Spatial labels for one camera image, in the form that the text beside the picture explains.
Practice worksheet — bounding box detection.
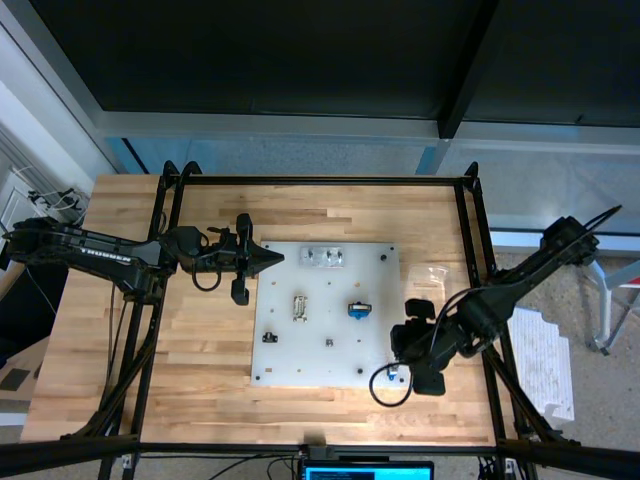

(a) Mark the clear plastic tub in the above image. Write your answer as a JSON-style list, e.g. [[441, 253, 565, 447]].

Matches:
[[405, 263, 452, 304]]

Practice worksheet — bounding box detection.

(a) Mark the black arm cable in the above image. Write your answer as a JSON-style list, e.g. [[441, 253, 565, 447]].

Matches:
[[369, 363, 414, 409], [191, 252, 222, 293]]

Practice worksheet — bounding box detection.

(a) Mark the white taskboard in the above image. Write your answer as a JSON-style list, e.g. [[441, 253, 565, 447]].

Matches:
[[248, 241, 410, 390]]

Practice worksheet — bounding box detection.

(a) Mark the black aluminium frame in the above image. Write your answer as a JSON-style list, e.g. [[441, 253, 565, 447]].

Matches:
[[0, 159, 640, 480]]

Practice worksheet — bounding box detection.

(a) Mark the cardboard box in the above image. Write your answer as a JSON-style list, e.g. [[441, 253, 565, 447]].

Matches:
[[0, 334, 52, 401]]

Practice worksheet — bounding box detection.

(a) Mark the laptop screen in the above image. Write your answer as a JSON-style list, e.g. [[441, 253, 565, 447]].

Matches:
[[298, 459, 435, 480]]

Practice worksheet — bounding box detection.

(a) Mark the aluminium block with screws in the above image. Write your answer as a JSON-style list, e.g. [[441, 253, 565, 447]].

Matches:
[[298, 244, 346, 270]]

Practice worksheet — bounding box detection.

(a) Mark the small black table-edge camera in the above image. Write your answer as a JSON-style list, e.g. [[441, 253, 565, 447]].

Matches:
[[303, 432, 329, 459]]

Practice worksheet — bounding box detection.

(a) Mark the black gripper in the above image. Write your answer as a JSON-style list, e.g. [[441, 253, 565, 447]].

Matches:
[[390, 298, 447, 398], [213, 213, 285, 307]]

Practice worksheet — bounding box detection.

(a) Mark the white foam block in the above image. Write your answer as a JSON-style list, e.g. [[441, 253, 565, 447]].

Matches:
[[506, 306, 577, 430]]

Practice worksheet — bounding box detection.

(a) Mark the grey metal stand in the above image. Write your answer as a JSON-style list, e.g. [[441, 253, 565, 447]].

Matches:
[[582, 254, 640, 357]]

